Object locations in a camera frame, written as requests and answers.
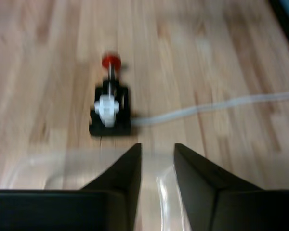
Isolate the clear plastic tub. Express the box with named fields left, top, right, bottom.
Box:
left=0, top=90, right=289, bottom=231

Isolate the black vise with red knob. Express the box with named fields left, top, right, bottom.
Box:
left=88, top=50, right=133, bottom=137

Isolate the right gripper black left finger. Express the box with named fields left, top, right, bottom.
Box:
left=0, top=143, right=142, bottom=231

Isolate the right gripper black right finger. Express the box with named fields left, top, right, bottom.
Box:
left=174, top=143, right=289, bottom=231

